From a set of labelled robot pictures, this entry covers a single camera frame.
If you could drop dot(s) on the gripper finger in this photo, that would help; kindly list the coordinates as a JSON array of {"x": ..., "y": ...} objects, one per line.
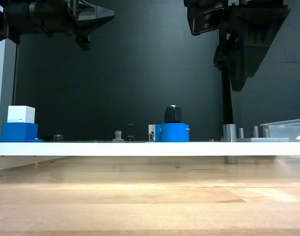
[
  {"x": 104, "y": 14},
  {"x": 88, "y": 25},
  {"x": 260, "y": 32},
  {"x": 234, "y": 64}
]

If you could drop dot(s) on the thick metal cylinder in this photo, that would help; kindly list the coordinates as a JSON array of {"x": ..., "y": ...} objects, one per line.
[{"x": 230, "y": 132}]

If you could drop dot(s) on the thin metal peg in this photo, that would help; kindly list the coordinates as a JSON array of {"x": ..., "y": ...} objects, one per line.
[
  {"x": 241, "y": 132},
  {"x": 255, "y": 132}
]

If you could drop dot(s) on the black knob block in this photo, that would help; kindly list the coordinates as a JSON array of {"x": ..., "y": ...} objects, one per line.
[{"x": 173, "y": 114}]

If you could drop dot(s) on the grey metal plate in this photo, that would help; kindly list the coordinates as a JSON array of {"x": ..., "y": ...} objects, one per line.
[{"x": 263, "y": 139}]

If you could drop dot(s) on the clear plastic tub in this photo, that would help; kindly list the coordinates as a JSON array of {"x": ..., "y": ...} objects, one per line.
[{"x": 282, "y": 130}]

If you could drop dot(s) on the blue round holder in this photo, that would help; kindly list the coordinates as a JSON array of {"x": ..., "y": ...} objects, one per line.
[{"x": 174, "y": 132}]

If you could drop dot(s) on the white cube block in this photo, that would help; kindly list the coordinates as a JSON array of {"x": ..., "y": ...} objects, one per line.
[{"x": 20, "y": 114}]

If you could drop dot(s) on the white connector housing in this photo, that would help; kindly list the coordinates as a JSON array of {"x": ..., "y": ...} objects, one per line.
[{"x": 153, "y": 132}]

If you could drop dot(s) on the black rectangular socket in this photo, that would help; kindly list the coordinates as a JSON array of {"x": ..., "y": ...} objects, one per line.
[{"x": 131, "y": 131}]

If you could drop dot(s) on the small metal threaded fitting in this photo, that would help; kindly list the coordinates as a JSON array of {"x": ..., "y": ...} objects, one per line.
[{"x": 118, "y": 136}]

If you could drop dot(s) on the white task board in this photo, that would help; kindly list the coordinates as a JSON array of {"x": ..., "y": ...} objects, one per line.
[{"x": 150, "y": 148}]

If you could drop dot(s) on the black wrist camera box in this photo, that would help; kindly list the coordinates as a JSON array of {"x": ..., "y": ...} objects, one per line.
[{"x": 206, "y": 20}]

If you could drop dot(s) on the blue square mount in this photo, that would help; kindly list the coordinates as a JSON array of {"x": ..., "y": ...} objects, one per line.
[{"x": 18, "y": 132}]

